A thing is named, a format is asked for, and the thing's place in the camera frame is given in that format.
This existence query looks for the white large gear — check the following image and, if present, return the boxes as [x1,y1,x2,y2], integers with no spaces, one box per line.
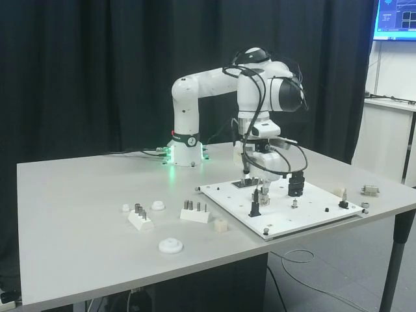
[158,237,185,254]

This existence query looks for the grey table leg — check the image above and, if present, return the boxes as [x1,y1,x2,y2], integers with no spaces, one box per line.
[379,213,408,312]

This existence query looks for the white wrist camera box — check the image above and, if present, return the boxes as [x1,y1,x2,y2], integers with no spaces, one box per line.
[252,122,281,138]

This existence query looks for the white task board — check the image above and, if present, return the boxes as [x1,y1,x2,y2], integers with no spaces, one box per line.
[196,177,370,243]

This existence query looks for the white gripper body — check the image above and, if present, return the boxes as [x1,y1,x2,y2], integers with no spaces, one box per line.
[249,151,281,182]

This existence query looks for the black base cable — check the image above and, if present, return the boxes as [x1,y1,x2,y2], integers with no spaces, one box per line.
[109,148,172,159]

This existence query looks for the white cabinet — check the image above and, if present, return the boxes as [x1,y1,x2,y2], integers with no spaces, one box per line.
[359,97,416,189]

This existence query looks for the black floor cable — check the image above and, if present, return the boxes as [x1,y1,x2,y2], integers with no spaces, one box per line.
[266,268,295,312]

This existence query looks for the blue screen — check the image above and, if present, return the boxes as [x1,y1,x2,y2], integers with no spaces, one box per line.
[372,0,416,42]

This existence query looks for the metal bolt on black base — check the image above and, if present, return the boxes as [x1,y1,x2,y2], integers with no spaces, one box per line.
[338,188,350,210]

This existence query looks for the black camera cable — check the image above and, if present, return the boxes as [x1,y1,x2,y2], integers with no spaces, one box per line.
[276,138,309,179]

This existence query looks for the grey floor cable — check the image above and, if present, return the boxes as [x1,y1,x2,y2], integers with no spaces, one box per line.
[268,249,370,312]

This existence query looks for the white round peg holder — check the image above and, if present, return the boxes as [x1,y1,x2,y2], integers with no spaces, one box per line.
[127,210,155,232]

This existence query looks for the black upright plug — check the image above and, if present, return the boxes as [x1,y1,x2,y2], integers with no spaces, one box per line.
[248,190,263,218]

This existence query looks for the black curtain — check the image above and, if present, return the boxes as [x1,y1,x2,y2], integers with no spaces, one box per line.
[0,0,382,295]

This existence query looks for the white square peg holder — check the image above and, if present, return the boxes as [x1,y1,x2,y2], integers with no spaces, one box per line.
[179,207,212,225]

